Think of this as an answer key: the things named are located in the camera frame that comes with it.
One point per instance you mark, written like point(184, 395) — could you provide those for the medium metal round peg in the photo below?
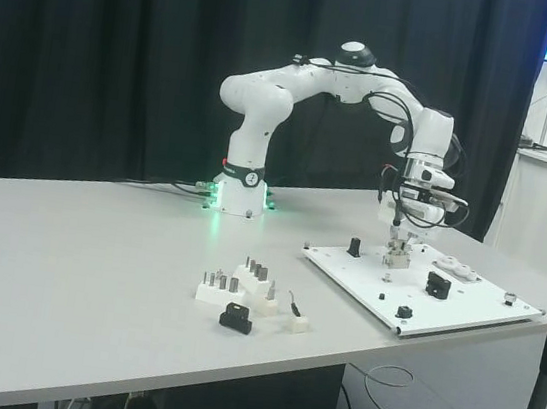
point(223, 283)

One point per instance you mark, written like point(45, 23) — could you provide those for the white task board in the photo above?
point(368, 287)

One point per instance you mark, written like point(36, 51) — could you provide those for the tiny white plug holder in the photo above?
point(267, 307)

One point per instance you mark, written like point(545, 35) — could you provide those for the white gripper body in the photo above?
point(418, 218)

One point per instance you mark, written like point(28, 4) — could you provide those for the white large gear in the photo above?
point(447, 263)

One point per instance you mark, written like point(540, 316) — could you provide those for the thin metal round peg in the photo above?
point(205, 279)

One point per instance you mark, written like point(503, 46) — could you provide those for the white round peg holder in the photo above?
point(213, 295)

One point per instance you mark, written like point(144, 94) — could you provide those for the black D-SUB plug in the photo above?
point(236, 319)

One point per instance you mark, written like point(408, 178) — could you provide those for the white medium gear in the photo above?
point(462, 271)

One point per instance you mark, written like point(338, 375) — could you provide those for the large metal round peg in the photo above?
point(234, 285)

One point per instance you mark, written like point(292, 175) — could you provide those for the medium metal square peg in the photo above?
point(259, 270)

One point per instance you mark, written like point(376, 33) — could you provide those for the white square peg holder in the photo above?
point(255, 285)

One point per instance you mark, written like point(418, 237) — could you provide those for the thin metal square peg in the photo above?
point(247, 263)

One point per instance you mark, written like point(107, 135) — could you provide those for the small white plug holder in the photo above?
point(297, 323)

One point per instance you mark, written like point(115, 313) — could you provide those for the small metal round peg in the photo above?
point(213, 280)

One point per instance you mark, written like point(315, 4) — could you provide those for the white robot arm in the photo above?
point(249, 161)

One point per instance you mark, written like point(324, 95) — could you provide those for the white small gear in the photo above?
point(473, 277)

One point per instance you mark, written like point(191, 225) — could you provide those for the large metal square peg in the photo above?
point(265, 274)

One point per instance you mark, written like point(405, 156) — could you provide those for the metal USB plug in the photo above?
point(272, 291)

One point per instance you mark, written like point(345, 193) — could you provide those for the black curtain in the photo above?
point(123, 43)

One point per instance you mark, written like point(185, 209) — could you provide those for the small metal square peg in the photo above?
point(252, 267)

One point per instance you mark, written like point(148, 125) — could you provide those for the metal bolt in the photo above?
point(509, 298)

